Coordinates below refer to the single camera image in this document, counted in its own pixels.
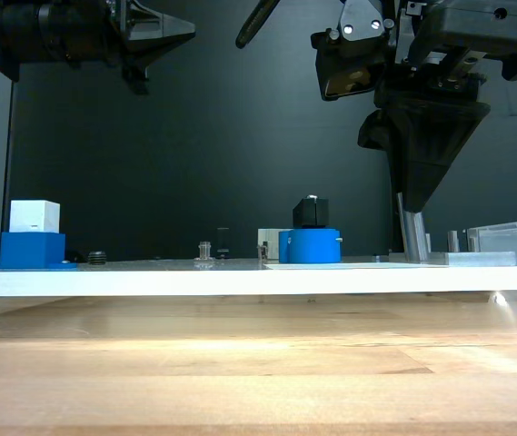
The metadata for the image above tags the black rectangular plug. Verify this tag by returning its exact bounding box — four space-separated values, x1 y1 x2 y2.
292 194 330 229

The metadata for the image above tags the clear plastic tub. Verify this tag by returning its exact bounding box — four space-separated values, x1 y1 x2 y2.
464 217 517 267

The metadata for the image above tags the silver metal cylinder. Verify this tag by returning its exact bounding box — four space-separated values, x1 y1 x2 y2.
395 191 428 264

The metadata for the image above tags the white cube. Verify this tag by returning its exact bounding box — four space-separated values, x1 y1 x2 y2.
9 199 62 233

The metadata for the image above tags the white task board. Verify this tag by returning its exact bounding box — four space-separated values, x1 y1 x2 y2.
0 259 517 299

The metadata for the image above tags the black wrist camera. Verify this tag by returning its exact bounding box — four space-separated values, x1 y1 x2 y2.
310 26 389 102

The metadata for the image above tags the blue square mount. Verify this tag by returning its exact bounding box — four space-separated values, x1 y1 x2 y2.
0 231 78 272

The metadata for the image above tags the metal connector housing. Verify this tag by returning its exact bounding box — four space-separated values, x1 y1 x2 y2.
256 228 282 263

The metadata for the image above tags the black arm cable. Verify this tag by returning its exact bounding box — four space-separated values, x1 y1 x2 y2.
234 0 283 50

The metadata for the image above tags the blue round mount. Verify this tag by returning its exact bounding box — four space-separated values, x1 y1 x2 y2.
278 228 343 264

